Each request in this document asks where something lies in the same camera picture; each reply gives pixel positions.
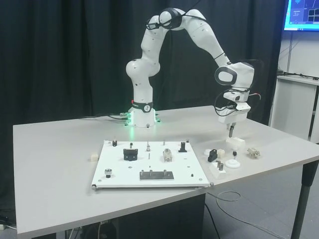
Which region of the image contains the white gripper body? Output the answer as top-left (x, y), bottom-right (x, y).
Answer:
top-left (218, 109), bottom-right (250, 124)

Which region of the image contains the white square peg holder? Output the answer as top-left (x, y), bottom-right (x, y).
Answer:
top-left (225, 136), bottom-right (246, 150)

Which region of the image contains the white round peg holder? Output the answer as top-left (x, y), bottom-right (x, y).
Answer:
top-left (209, 161), bottom-right (227, 179)

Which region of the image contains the white large gear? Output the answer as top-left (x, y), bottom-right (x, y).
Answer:
top-left (225, 160), bottom-right (241, 170)

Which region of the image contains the white cabinet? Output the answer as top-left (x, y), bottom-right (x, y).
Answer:
top-left (268, 74), bottom-right (319, 144)

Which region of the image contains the white task board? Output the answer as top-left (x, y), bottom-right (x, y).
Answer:
top-left (91, 139), bottom-right (210, 192)

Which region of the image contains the black table leg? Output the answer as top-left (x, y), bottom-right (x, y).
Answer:
top-left (292, 163), bottom-right (313, 239)

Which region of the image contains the blue screen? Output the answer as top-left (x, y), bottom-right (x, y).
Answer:
top-left (283, 0), bottom-right (319, 32)

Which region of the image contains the black curtain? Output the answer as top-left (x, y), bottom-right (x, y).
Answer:
top-left (0, 0), bottom-right (284, 128)

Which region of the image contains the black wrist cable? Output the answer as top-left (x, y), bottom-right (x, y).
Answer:
top-left (213, 59), bottom-right (265, 118)

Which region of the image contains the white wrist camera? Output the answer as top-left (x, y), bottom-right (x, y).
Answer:
top-left (222, 90), bottom-right (248, 103)

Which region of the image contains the grey cable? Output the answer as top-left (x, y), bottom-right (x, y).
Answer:
top-left (215, 191), bottom-right (295, 226)

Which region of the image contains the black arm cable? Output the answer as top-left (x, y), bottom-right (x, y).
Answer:
top-left (146, 8), bottom-right (205, 28)

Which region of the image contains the black base cable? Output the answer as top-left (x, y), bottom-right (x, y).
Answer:
top-left (84, 113), bottom-right (133, 121)

